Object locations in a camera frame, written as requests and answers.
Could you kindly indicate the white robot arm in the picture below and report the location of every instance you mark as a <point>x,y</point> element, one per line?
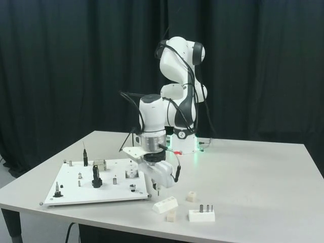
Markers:
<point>174,63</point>

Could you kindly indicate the small white camera box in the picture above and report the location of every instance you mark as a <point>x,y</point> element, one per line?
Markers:
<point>138,139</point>

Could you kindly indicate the black curtain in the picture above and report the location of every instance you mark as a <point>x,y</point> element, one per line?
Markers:
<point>63,63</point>

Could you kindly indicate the thick metal round peg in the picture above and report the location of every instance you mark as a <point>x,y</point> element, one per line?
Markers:
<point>202,208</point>

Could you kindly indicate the tall black plug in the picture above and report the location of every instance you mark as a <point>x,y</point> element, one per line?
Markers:
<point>96,181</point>

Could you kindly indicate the white block peg holder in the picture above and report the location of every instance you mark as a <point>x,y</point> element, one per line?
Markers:
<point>201,216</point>

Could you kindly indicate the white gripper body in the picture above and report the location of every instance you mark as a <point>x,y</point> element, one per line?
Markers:
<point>163,172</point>

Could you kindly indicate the long white peg holder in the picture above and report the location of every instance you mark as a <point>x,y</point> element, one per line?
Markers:
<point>164,205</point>

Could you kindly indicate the white task board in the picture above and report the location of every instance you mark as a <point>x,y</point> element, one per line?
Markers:
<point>76,195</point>

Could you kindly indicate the small white cube holder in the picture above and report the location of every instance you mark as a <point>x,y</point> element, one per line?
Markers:
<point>191,197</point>
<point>171,216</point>

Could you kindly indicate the dark table leg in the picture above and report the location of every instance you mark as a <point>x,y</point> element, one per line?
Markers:
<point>12,225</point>

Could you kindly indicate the flat white mounting plate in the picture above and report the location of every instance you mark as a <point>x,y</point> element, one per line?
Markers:
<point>134,153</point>

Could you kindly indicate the metal plug on black base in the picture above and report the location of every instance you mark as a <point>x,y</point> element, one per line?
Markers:
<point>57,191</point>

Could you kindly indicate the grey connector block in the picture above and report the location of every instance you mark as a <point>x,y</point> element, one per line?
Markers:
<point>100,165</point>

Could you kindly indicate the black plug with thin rod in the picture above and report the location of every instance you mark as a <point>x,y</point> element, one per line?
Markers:
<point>85,158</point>

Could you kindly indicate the metal BNC plug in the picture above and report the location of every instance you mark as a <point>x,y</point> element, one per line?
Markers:
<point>132,188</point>

